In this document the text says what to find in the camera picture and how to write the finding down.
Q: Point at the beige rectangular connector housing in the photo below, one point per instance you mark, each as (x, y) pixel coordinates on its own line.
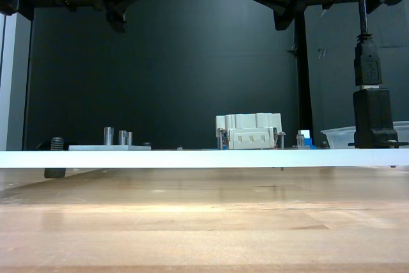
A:
(249, 121)

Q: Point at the small blue white connector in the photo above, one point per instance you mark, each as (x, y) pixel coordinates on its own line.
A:
(306, 134)

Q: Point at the black USB socket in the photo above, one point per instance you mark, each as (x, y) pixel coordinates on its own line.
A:
(372, 116)

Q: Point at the small silver clamp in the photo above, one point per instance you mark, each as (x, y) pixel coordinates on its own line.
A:
(300, 140)

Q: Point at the silver metal peg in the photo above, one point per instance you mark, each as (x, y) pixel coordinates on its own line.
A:
(109, 135)
(122, 138)
(130, 138)

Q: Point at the clear plastic tub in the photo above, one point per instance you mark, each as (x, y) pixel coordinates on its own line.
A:
(337, 138)

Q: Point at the black threaded bolt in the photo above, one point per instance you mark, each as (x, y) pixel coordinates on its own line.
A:
(57, 144)
(147, 144)

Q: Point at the grey metal plate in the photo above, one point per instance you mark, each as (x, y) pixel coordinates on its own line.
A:
(96, 147)

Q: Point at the white task board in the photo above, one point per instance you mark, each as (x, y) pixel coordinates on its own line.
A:
(191, 159)

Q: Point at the black metal frame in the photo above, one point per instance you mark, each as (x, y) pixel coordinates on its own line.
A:
(303, 94)

